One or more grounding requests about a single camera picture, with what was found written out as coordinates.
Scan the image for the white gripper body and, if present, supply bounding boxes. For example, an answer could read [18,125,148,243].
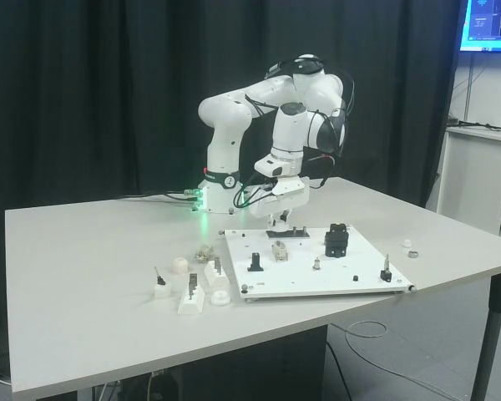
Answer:
[250,183,311,221]

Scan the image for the grey waterproof plug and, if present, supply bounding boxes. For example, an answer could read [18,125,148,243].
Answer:
[270,240,290,263]

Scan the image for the thin black rod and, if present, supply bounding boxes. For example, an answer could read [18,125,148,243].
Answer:
[308,153,334,189]

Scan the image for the black D-SUB plug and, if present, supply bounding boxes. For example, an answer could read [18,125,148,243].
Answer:
[324,222,352,258]

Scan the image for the white task board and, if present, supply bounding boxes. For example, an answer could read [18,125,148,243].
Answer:
[223,226,418,302]

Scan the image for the white peg holder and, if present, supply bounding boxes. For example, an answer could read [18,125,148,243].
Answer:
[203,263,227,287]
[177,288,206,316]

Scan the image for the black controller box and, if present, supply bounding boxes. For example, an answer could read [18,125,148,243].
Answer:
[92,323,331,401]

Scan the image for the white cabinet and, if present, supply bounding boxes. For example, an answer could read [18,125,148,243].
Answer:
[435,124,501,242]

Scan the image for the black curtain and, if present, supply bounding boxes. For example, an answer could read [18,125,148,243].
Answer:
[0,0,464,368]

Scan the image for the dark grey table leg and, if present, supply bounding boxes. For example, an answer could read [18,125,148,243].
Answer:
[470,273,501,401]

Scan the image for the blue screen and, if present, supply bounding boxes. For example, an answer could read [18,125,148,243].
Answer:
[458,0,501,54]

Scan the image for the black camera cable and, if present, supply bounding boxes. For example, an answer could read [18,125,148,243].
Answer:
[232,175,276,210]

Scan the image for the small white camera box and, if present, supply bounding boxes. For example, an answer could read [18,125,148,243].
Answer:
[254,153,286,178]

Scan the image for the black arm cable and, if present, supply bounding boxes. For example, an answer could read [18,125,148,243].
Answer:
[245,58,357,168]

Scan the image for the black base cable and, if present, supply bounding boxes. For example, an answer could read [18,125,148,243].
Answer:
[123,188,204,202]

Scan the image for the grey floor cable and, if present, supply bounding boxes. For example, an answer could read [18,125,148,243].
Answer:
[343,320,501,401]

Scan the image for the black floor cable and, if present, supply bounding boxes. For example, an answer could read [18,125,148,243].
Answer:
[326,341,352,401]

